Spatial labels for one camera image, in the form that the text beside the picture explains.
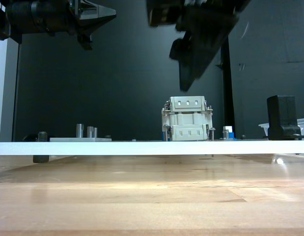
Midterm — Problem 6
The small blue white connector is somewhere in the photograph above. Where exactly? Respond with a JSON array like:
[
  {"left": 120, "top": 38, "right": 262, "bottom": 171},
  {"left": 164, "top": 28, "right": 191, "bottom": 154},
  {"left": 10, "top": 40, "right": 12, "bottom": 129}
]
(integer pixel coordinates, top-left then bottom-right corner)
[{"left": 225, "top": 125, "right": 235, "bottom": 140}]

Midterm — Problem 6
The white mounting board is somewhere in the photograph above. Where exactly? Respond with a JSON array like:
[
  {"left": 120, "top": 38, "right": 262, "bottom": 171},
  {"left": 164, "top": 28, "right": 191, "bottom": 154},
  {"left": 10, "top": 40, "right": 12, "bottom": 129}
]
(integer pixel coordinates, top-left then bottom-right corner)
[{"left": 0, "top": 140, "right": 304, "bottom": 156}]

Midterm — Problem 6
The grey metal block with pins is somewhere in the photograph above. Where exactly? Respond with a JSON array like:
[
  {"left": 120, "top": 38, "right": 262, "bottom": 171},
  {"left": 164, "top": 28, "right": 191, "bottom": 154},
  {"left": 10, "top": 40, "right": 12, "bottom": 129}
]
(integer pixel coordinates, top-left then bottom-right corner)
[{"left": 50, "top": 124, "right": 112, "bottom": 143}]

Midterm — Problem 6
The beige connector hub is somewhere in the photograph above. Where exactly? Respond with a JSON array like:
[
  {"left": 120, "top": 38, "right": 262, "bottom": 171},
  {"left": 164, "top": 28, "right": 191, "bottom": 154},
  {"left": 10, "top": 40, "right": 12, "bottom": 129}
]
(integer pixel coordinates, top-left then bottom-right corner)
[{"left": 161, "top": 113, "right": 216, "bottom": 142}]

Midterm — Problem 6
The clear plastic tub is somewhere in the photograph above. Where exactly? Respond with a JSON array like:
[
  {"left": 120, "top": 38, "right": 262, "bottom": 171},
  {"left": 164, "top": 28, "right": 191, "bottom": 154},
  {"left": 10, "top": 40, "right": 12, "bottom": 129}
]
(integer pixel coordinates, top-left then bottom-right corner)
[{"left": 258, "top": 118, "right": 304, "bottom": 180}]

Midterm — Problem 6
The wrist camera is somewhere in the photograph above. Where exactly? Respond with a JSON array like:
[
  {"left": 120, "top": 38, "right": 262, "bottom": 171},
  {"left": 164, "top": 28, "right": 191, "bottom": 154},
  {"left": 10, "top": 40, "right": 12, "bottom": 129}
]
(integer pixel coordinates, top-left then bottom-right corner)
[{"left": 146, "top": 0, "right": 183, "bottom": 27}]

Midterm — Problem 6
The beige HAN10E connector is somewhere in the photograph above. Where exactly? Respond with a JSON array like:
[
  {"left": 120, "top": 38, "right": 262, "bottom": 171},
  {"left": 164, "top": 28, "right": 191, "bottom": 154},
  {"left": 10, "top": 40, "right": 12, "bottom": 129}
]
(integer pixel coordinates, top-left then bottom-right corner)
[{"left": 164, "top": 96, "right": 213, "bottom": 115}]

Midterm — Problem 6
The black round knob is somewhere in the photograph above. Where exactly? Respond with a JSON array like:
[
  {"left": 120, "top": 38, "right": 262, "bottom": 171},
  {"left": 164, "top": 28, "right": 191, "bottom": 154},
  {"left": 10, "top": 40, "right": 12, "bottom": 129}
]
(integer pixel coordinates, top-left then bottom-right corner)
[{"left": 23, "top": 134, "right": 39, "bottom": 143}]

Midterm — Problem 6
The black socket housing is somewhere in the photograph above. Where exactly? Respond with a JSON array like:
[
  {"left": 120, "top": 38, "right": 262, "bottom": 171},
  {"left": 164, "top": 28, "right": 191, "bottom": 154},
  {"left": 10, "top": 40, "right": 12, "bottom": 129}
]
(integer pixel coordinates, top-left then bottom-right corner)
[{"left": 266, "top": 95, "right": 302, "bottom": 141}]

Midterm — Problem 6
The black metal frame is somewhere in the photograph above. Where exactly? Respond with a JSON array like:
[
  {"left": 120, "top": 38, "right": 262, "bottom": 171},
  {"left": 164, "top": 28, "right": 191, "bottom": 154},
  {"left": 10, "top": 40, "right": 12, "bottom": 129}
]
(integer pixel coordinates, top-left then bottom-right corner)
[{"left": 215, "top": 34, "right": 235, "bottom": 140}]

